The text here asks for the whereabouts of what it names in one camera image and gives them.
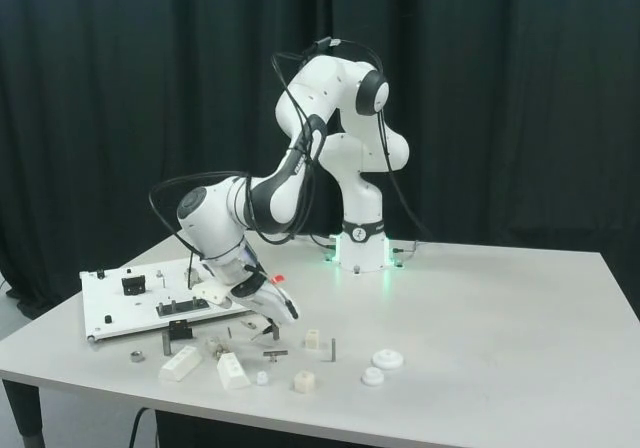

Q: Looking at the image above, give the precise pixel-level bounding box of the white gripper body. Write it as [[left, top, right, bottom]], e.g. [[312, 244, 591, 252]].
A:
[[227, 277, 302, 326]]

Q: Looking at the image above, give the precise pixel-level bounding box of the thin black rod red tag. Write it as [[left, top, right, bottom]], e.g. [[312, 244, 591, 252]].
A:
[[243, 263, 302, 322]]

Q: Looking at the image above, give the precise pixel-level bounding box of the white holder with holes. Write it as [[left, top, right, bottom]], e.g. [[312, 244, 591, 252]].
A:
[[215, 352, 252, 391], [158, 346, 204, 383]]

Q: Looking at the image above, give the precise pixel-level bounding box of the white large gear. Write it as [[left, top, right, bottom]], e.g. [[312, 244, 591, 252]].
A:
[[371, 348, 404, 370]]

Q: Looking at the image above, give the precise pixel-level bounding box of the white task board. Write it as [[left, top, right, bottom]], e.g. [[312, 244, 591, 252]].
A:
[[79, 261, 251, 342]]

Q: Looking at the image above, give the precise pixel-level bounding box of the black curtain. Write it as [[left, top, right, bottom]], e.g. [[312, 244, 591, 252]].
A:
[[0, 0, 640, 304]]

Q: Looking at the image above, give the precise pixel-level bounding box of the black table leg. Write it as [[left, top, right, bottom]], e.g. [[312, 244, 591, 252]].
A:
[[0, 377, 42, 448]]

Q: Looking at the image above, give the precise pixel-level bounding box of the grey foot cable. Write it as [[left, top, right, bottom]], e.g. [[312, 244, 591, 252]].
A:
[[393, 240, 427, 258]]

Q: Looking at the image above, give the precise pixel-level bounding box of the black floor cable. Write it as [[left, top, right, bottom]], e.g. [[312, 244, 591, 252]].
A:
[[130, 406, 157, 448]]

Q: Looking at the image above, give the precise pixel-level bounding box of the black long arm cable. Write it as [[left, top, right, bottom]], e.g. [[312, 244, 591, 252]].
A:
[[271, 37, 429, 255]]

